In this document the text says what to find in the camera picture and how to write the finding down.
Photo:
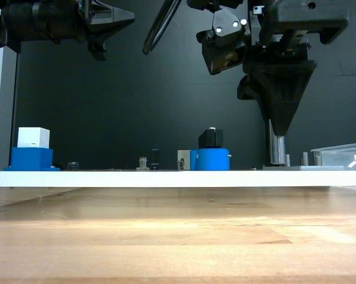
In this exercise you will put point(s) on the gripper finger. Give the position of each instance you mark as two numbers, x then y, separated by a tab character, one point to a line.
246	88
284	88
99	35
112	16

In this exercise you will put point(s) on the large metal cylinder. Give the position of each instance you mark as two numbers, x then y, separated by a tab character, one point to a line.
277	151

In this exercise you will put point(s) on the white taskboard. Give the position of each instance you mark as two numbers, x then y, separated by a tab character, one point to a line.
166	179

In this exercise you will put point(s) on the black block plug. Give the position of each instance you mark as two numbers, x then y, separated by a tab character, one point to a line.
210	139

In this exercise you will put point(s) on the small metal pin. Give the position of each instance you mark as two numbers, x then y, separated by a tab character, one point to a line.
304	158
288	159

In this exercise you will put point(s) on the blue round holder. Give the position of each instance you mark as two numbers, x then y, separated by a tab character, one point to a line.
211	159

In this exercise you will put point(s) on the grey metal plate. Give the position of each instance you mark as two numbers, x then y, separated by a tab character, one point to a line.
308	168

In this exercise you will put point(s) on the white connector housing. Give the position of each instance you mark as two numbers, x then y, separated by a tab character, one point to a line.
185	158

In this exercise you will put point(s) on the clear plastic tub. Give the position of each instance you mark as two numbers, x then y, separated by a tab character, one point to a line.
343	159

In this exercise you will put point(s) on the white cube block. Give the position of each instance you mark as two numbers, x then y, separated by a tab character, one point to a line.
32	137

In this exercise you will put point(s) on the black ribbed knob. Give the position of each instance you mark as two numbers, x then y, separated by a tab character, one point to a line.
73	166

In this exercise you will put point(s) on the blue square socket base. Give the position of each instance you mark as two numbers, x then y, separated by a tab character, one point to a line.
29	158

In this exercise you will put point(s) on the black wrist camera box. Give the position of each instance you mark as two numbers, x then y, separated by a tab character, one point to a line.
222	53

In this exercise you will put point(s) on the grey aluminium frame post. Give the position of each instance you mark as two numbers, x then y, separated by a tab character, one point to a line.
0	118

